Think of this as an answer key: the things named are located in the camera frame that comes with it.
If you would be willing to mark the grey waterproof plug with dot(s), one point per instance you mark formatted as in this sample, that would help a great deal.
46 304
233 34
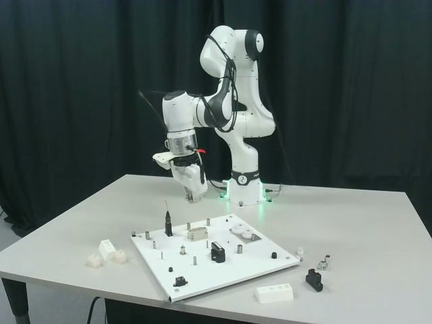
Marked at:
194 198

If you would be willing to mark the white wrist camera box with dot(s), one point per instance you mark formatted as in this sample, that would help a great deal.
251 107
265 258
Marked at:
163 159

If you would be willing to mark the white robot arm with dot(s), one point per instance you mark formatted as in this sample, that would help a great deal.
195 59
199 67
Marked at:
248 114

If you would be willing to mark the black D-SUB plug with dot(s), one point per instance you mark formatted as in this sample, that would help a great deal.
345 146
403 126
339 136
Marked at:
218 252
314 279

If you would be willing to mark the white large gear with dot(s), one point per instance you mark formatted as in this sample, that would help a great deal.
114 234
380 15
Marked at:
238 229

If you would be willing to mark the tall white holder with holes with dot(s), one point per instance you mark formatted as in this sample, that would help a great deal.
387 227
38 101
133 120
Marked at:
108 248

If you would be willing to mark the black curtains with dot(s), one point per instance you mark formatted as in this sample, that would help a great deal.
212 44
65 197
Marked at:
67 84

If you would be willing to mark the long white holder with holes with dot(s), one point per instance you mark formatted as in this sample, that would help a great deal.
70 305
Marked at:
273 293

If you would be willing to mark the white small gear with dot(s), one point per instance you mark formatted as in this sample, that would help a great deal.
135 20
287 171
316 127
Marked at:
299 251

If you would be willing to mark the small white holder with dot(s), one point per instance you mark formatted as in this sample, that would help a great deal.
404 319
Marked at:
118 256
93 262

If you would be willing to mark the dark metal round peg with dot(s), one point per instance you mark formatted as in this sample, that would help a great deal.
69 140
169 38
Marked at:
239 249

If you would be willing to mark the white medium gear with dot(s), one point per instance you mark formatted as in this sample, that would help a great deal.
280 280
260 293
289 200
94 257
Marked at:
246 234

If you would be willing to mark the black table leg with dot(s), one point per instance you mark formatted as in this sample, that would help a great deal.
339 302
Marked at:
15 300

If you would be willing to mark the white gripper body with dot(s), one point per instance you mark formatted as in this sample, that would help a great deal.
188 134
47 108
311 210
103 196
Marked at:
190 177

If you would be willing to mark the white task board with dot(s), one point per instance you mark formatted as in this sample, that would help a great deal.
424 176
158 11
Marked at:
202 270

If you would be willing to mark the metal BNC plug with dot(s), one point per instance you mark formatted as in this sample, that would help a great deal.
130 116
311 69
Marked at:
184 250

